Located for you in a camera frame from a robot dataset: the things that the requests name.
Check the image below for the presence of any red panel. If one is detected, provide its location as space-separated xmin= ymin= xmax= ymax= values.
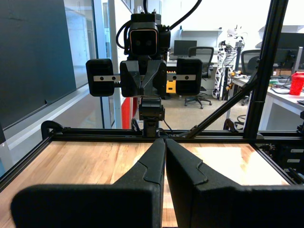
xmin=121 ymin=96 xmax=138 ymax=130

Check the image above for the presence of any black computer monitor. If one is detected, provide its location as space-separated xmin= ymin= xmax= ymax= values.
xmin=174 ymin=40 xmax=198 ymax=57
xmin=275 ymin=32 xmax=304 ymax=68

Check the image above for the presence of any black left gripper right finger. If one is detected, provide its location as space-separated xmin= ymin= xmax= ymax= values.
xmin=165 ymin=138 xmax=304 ymax=228

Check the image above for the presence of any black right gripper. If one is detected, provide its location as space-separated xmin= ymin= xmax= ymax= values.
xmin=85 ymin=55 xmax=203 ymax=97

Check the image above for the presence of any grey mesh office chair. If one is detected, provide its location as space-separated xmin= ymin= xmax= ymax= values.
xmin=241 ymin=49 xmax=262 ymax=106

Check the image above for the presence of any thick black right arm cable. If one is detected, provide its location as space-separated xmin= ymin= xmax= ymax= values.
xmin=169 ymin=0 xmax=203 ymax=29

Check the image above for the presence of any white lattice robot figure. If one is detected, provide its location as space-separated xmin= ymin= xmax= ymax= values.
xmin=213 ymin=25 xmax=247 ymax=99

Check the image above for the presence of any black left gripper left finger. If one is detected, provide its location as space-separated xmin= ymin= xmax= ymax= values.
xmin=10 ymin=138 xmax=166 ymax=228

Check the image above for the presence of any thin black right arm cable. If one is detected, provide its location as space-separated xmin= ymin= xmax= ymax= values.
xmin=115 ymin=20 xmax=132 ymax=50

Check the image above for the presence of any black office chair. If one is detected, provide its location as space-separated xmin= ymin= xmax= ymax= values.
xmin=184 ymin=47 xmax=215 ymax=109

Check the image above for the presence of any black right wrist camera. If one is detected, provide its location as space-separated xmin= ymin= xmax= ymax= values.
xmin=129 ymin=22 xmax=159 ymax=57

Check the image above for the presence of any black controller box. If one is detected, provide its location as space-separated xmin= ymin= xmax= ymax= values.
xmin=258 ymin=142 xmax=304 ymax=186

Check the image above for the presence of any white office desk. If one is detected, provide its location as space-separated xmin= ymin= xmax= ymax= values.
xmin=234 ymin=78 xmax=304 ymax=131

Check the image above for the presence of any red plastic cup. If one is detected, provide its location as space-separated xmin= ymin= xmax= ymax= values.
xmin=289 ymin=72 xmax=304 ymax=95

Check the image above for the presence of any black aluminium table frame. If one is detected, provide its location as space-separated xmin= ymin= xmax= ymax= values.
xmin=0 ymin=0 xmax=304 ymax=193

